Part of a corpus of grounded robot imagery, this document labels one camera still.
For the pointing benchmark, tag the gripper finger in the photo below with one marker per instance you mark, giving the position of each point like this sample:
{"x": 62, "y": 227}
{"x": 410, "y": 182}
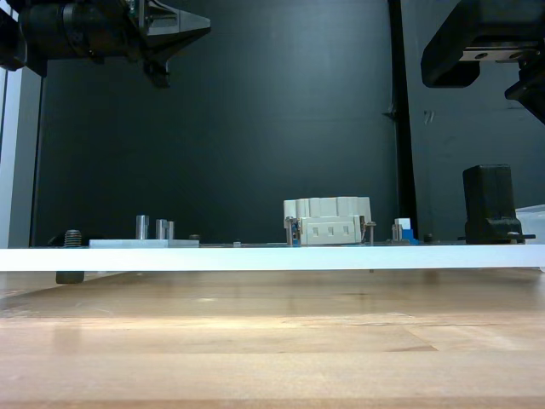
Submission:
{"x": 166, "y": 47}
{"x": 191, "y": 25}
{"x": 530, "y": 85}

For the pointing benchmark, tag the black socket housing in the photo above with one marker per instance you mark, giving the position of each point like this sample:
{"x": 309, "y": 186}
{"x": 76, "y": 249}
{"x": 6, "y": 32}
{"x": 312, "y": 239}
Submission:
{"x": 489, "y": 200}

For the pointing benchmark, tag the clear plastic tub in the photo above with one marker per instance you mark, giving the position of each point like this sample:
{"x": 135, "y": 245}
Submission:
{"x": 532, "y": 221}

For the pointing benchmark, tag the short metal peg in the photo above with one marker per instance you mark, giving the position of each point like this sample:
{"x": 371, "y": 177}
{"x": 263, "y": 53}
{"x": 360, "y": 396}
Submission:
{"x": 161, "y": 230}
{"x": 171, "y": 231}
{"x": 141, "y": 228}

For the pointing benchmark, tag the blue and white connector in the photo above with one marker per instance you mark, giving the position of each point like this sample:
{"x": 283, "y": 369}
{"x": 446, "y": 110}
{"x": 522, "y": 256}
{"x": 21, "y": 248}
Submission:
{"x": 406, "y": 223}

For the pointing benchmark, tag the grey metal plate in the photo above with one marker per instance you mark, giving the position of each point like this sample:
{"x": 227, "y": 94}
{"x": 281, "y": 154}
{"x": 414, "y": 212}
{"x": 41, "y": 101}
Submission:
{"x": 127, "y": 243}

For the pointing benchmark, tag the small metal fitting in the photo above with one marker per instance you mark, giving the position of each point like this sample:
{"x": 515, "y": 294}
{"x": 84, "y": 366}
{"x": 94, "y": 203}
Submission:
{"x": 397, "y": 233}

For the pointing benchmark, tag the black threaded standoff bolt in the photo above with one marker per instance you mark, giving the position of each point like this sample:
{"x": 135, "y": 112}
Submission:
{"x": 72, "y": 238}

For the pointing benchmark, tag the metal connector screw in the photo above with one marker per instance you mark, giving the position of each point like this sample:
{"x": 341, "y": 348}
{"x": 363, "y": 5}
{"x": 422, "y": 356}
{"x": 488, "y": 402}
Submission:
{"x": 371, "y": 234}

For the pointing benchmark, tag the beige connector housing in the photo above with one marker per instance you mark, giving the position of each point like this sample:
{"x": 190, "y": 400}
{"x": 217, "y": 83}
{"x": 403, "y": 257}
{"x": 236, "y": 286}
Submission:
{"x": 332, "y": 213}

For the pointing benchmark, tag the white task board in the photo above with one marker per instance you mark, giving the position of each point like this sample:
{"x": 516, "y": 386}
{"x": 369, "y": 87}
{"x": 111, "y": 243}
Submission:
{"x": 272, "y": 257}

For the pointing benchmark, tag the black wall pillar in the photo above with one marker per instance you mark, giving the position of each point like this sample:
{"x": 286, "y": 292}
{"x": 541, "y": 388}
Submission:
{"x": 402, "y": 128}

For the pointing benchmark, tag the grey window frame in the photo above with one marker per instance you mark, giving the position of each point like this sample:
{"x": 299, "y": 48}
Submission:
{"x": 13, "y": 170}

